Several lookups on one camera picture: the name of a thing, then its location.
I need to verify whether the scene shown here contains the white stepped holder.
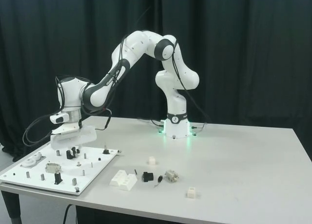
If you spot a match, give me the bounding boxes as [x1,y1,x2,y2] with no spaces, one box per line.
[118,173,138,191]
[109,169,127,186]

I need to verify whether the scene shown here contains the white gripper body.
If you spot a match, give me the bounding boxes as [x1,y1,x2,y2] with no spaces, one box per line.
[50,126,98,150]

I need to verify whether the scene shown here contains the black floor cable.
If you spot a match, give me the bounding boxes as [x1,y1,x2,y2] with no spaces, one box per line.
[63,204,77,224]

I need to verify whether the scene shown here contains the black curtains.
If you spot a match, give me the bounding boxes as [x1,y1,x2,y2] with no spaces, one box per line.
[0,0,312,163]

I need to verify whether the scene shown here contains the white task board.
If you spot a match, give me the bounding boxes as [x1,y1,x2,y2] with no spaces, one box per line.
[0,145,122,194]

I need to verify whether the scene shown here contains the black base cables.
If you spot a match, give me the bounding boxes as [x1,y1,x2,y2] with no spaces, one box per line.
[136,117,208,131]

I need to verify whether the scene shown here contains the black D-SUB plug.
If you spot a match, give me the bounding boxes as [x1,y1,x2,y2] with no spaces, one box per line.
[142,171,155,183]

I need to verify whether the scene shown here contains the black looped gripper cable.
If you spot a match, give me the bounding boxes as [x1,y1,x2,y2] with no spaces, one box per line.
[22,75,64,147]

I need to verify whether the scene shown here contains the grey waterproof plug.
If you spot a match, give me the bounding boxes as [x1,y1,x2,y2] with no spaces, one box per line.
[165,169,177,183]

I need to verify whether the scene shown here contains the black table leg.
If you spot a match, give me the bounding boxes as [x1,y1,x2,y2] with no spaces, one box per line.
[0,189,20,224]

